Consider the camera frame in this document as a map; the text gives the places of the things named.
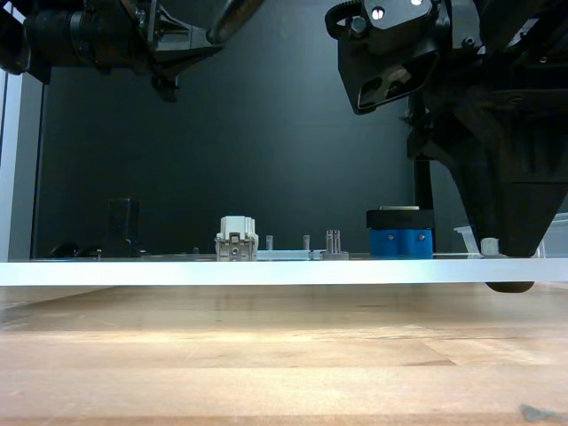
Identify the black wall post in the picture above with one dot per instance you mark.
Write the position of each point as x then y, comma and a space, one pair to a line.
423, 199

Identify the silver standoff post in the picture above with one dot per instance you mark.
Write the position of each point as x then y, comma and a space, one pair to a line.
269, 242
306, 242

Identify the blue plastic mount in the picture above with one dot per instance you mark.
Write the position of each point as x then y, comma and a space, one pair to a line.
401, 248

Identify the silver metal socket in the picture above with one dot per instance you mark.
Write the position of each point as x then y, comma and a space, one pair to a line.
333, 243

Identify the clear plastic tub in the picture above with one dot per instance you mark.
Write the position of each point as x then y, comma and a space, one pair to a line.
557, 239

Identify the black M12 bolt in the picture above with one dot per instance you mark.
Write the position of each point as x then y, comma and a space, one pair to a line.
508, 287

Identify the white board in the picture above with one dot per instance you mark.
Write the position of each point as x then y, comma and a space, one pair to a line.
222, 273

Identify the clear acrylic bar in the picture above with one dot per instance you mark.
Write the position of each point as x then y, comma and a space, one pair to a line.
284, 255

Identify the beige connector housing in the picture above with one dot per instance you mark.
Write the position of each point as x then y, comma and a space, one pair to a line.
235, 231

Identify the black connector block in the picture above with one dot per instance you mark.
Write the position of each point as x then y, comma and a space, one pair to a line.
399, 218

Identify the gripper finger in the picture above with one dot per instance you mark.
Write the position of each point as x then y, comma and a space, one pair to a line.
523, 199
177, 62
182, 35

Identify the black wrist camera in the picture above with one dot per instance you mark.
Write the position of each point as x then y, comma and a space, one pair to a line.
390, 89

